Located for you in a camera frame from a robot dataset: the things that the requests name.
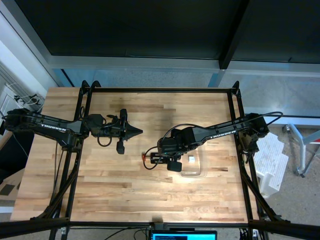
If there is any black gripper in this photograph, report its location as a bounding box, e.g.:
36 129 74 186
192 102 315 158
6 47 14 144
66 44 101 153
106 108 144 155
162 149 183 173

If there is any clear plastic tub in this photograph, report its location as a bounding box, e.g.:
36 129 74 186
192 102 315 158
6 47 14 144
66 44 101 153
174 143 209 180

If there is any black vise with orange knob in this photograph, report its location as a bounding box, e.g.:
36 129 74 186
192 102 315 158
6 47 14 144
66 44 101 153
141 152 171 165

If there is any laptop screen with blue edge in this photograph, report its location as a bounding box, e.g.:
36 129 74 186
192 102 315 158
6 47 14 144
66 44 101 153
149 230 218 240

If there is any white stepped foam block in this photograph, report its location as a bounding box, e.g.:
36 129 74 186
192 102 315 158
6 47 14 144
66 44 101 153
252 136 290 200

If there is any brown cardboard box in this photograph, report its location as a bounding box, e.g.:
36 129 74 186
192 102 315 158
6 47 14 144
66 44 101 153
0 167 26 201

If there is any gripper black cable loop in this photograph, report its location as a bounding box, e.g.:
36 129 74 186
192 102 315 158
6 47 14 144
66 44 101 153
96 134 113 148
141 146 168 172

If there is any black metal table frame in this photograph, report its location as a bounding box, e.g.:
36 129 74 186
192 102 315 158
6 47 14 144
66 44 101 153
0 79 320 240

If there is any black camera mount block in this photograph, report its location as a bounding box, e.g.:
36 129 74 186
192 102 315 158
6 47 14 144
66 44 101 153
149 216 166 230

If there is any grey metal stand frame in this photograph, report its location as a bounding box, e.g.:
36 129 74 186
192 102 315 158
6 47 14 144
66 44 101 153
282 122 320 179

